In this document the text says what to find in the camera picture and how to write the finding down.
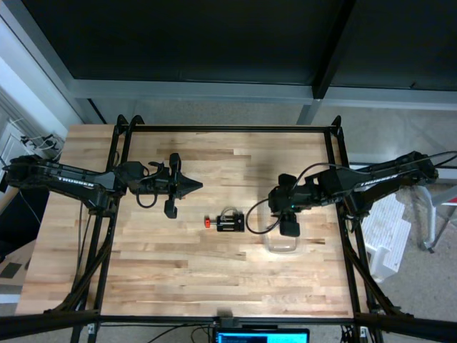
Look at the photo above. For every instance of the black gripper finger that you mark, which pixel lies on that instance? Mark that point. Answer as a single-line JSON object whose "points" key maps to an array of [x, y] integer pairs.
{"points": [[277, 196], [277, 209], [187, 180], [186, 190]]}

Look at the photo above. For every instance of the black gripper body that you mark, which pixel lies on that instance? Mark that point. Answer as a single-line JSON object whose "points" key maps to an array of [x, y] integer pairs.
{"points": [[290, 227], [173, 160]]}

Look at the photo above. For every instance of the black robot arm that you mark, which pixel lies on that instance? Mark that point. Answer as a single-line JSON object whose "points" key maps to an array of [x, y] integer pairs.
{"points": [[71, 178], [375, 184]]}

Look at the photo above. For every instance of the clear plastic tub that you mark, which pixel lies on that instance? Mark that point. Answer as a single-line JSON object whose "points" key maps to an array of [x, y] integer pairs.
{"points": [[285, 246]]}

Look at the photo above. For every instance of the black clamp with red knob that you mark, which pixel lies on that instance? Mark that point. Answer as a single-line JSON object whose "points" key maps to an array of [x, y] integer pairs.
{"points": [[232, 224]]}

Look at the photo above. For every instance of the white plastic step stool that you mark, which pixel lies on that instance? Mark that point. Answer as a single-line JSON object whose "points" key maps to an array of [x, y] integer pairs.
{"points": [[387, 228]]}

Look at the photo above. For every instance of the laptop screen with blue edge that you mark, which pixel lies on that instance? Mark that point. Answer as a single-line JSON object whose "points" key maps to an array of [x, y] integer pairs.
{"points": [[262, 337]]}

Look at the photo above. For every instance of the grey metal chair leg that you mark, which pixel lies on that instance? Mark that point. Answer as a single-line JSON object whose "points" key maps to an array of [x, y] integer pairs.
{"points": [[426, 221]]}

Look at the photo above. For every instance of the brown cardboard box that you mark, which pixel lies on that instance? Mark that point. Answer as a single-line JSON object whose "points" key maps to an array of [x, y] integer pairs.
{"points": [[14, 264]]}

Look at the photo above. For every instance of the black camera on frame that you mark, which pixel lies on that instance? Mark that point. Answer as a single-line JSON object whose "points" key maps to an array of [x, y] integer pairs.
{"points": [[225, 318]]}

